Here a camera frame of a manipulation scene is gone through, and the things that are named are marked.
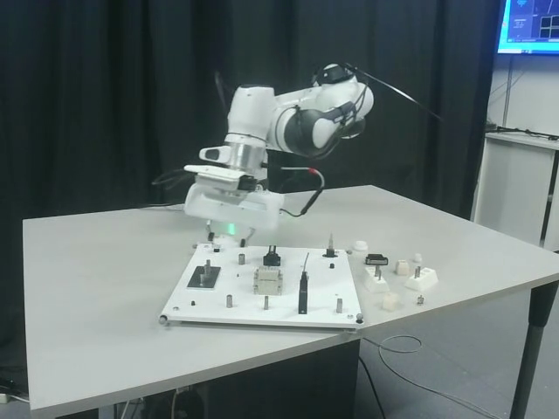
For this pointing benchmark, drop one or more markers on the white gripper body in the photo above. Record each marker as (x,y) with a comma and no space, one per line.
(257,214)

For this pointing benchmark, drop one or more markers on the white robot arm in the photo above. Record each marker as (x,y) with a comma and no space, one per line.
(249,109)

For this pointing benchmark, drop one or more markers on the white medium gear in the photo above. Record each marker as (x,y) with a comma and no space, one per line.
(359,246)

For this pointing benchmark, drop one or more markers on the white small gear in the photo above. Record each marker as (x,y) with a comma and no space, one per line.
(418,258)

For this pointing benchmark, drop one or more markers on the white task board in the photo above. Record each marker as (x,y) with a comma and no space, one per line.
(244,305)

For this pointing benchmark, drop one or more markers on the black USB plug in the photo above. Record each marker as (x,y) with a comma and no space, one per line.
(302,292)

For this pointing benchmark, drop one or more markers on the black D-SUB plug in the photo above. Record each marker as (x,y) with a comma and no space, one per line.
(376,258)

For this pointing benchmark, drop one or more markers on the white one-peg holder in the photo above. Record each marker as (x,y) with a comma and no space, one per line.
(376,284)

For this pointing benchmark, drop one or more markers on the cream plastic block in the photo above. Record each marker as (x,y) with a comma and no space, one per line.
(391,302)
(402,266)

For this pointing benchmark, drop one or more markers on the white two-peg holder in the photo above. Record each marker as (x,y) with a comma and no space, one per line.
(423,281)

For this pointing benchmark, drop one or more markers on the black curtain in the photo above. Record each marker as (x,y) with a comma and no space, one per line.
(109,87)

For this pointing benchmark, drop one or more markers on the white cabinet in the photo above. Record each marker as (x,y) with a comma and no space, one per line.
(515,187)

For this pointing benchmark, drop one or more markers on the dark table leg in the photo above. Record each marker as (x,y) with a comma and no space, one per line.
(535,349)

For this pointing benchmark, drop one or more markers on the blue screen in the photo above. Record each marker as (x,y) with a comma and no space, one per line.
(530,26)

